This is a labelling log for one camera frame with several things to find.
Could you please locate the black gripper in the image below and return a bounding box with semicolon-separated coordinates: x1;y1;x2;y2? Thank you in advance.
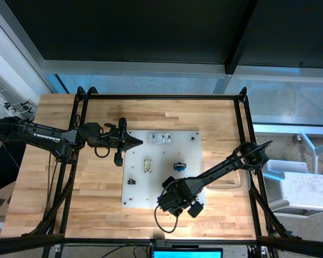
158;192;205;219
107;117;144;167

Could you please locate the white plastic board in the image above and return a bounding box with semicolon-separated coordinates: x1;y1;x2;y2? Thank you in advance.
120;130;207;210

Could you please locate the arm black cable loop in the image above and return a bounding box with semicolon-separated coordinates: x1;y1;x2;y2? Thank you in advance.
94;141;110;159
153;205;178;234

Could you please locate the clear plastic tub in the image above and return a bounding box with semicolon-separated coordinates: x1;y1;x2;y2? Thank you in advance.
203;160;251;192

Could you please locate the black wall cable plug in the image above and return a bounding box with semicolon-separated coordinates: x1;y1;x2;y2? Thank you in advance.
4;101;34;114

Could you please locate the black metal frame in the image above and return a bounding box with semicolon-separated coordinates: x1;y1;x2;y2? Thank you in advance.
0;85;323;258

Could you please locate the silver aluminium bar block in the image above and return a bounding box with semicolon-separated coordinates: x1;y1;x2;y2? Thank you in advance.
148;132;172;145

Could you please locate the brown cardboard sheet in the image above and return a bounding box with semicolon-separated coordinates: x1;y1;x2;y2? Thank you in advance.
0;180;17;223

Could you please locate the black room column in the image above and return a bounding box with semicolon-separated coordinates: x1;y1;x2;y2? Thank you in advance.
224;0;259;75

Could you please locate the white plastic stool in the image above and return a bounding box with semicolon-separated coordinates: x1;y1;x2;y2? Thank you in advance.
263;160;323;219

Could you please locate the grey metal chair frame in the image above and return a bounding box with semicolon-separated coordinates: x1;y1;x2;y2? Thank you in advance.
293;132;323;174

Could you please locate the screen with blue edge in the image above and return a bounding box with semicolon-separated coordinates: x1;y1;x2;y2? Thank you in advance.
150;247;223;258

